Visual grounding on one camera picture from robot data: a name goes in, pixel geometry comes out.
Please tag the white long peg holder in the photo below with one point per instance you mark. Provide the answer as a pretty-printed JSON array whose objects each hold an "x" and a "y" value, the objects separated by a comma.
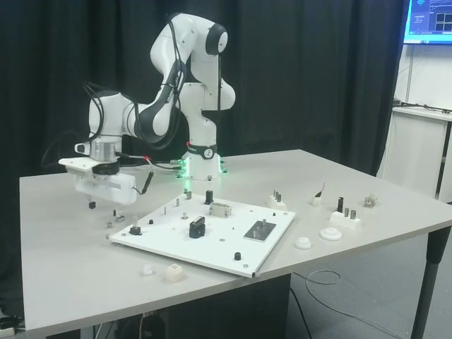
[{"x": 346, "y": 221}]

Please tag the small white plug holder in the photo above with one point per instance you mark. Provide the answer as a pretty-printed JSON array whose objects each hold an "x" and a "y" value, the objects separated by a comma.
[{"x": 316, "y": 201}]

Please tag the black curtain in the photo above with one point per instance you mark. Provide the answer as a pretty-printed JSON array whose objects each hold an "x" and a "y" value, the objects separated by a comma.
[{"x": 318, "y": 70}]

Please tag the thin black rod red tag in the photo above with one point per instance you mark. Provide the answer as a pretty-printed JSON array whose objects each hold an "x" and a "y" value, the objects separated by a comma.
[{"x": 148, "y": 178}]

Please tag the white cabinet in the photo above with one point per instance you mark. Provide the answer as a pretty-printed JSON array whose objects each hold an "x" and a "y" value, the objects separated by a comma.
[{"x": 413, "y": 152}]

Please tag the dark table leg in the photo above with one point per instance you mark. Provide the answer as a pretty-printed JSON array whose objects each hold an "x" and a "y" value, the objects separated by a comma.
[{"x": 429, "y": 282}]

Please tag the blue screen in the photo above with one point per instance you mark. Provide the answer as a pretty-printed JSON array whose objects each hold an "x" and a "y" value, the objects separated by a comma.
[{"x": 429, "y": 21}]

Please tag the metal rectangular connector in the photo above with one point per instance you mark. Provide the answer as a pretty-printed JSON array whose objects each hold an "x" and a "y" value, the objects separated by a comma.
[{"x": 370, "y": 201}]

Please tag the white task board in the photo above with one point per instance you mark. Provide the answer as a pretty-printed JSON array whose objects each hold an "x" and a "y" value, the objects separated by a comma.
[{"x": 212, "y": 243}]

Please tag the white medium gear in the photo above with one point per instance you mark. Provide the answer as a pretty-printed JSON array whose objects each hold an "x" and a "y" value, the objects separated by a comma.
[{"x": 304, "y": 243}]

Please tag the white square holder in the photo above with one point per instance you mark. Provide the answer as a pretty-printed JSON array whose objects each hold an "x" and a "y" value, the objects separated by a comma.
[{"x": 174, "y": 274}]

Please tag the white large gear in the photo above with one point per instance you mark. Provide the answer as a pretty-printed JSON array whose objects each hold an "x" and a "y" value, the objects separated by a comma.
[{"x": 331, "y": 234}]

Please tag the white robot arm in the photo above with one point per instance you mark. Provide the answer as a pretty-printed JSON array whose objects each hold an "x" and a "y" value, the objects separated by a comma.
[{"x": 197, "y": 116}]

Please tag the metal square peg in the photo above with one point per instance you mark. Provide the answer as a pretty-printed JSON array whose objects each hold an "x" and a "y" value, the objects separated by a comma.
[{"x": 189, "y": 194}]

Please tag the metal BNC plug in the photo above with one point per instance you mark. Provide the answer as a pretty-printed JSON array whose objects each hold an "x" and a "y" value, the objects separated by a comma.
[{"x": 134, "y": 221}]

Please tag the black box under table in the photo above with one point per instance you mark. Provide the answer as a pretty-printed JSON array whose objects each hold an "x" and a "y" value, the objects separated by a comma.
[{"x": 229, "y": 310}]

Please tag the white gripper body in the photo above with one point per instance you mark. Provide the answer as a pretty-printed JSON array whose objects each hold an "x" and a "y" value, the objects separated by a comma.
[{"x": 116, "y": 192}]

